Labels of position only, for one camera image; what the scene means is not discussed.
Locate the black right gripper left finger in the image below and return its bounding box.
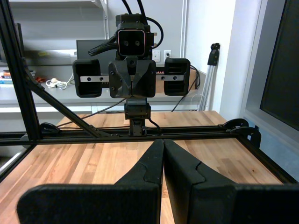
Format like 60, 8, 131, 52
16, 139, 164, 224

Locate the black braided sleeve cable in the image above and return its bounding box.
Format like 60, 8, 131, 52
88, 38, 118, 57

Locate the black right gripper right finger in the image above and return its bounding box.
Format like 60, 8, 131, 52
163, 139, 299, 224

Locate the thin black looped cable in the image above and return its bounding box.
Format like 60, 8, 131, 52
147, 16, 164, 49

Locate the white cable bundle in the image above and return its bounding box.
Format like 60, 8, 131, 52
45, 77, 71, 90

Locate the white shelf bracket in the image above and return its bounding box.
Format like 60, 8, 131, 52
92, 0, 110, 40

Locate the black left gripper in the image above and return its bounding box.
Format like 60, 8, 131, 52
72, 57, 191, 98

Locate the black and silver tripod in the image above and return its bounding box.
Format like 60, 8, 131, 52
201, 42, 221, 112

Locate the stack of books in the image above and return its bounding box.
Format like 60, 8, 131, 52
0, 71, 14, 85

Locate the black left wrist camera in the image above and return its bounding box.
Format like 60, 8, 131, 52
116, 28, 147, 57

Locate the black aluminium frame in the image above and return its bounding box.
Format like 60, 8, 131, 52
0, 0, 299, 187

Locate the dark grey monitor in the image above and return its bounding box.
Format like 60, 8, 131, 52
76, 39, 117, 68

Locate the grey desk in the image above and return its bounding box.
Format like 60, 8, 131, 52
0, 66, 206, 112

